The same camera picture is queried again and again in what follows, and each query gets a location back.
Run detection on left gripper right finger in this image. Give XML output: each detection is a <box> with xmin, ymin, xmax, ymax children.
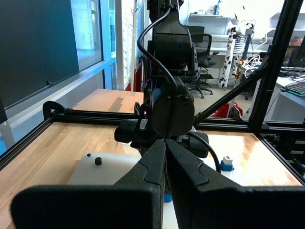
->
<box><xmin>165</xmin><ymin>139</ymin><xmax>305</xmax><ymax>229</ymax></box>

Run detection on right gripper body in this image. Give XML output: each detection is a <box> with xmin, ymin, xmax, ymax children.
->
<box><xmin>114</xmin><ymin>119</ymin><xmax>209</xmax><ymax>158</ymax></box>

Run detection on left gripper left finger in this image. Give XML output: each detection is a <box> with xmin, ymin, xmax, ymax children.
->
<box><xmin>10</xmin><ymin>139</ymin><xmax>166</xmax><ymax>229</ymax></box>

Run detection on white task board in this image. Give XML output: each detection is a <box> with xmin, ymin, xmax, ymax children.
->
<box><xmin>66</xmin><ymin>152</ymin><xmax>224</xmax><ymax>229</ymax></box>

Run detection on wooden desk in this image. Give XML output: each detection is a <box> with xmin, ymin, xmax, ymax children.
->
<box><xmin>73</xmin><ymin>88</ymin><xmax>145</xmax><ymax>114</ymax></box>

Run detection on black office chair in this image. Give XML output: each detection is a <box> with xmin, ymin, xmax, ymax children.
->
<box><xmin>184</xmin><ymin>32</ymin><xmax>220</xmax><ymax>99</ymax></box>

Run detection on window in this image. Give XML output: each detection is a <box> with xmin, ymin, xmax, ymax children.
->
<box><xmin>70</xmin><ymin>0</ymin><xmax>117</xmax><ymax>72</ymax></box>

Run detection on computer keyboard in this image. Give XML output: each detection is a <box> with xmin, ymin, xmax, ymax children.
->
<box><xmin>280</xmin><ymin>82</ymin><xmax>305</xmax><ymax>98</ymax></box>

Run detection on white shelf unit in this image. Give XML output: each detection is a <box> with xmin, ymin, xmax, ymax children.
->
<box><xmin>188</xmin><ymin>11</ymin><xmax>233</xmax><ymax>52</ymax></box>

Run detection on black frame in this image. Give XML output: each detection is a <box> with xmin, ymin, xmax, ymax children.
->
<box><xmin>0</xmin><ymin>0</ymin><xmax>305</xmax><ymax>186</ymax></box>

